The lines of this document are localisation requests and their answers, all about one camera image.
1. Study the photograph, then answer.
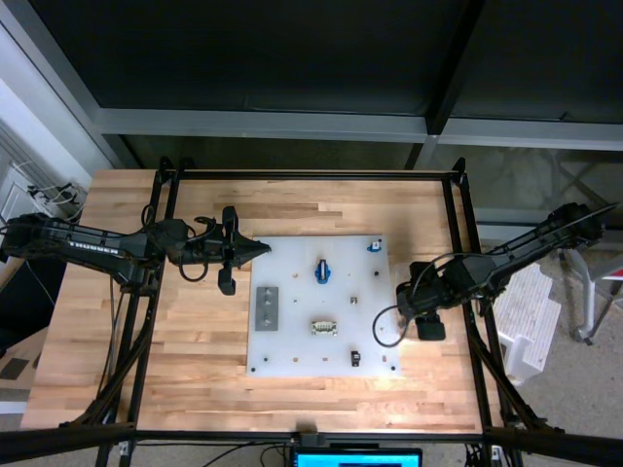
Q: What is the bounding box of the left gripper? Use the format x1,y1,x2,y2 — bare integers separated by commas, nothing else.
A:
220,205,273,270

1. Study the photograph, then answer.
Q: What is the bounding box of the blue screen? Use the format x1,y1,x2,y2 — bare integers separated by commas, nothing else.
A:
290,447,424,467

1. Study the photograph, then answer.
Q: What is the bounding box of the grey peg plate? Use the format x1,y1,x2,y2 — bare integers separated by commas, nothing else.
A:
254,285,281,333

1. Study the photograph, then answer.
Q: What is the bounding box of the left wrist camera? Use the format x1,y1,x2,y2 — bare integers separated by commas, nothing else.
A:
216,267,238,299

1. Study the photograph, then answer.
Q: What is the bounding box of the black frame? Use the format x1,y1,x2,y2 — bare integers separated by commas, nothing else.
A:
0,155,623,467

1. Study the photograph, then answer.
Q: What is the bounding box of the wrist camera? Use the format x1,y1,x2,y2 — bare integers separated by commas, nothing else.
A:
216,267,238,299
416,314,447,342

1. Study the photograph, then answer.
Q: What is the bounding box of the white foam block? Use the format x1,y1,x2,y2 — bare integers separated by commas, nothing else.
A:
490,266,562,388

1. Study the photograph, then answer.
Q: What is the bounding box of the white task board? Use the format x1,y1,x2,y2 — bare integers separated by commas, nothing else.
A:
246,234,403,380

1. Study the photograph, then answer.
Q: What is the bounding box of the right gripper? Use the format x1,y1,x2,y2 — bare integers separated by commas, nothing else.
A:
394,261,442,323

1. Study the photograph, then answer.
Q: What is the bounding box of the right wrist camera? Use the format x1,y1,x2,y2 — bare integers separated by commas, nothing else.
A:
416,314,447,342

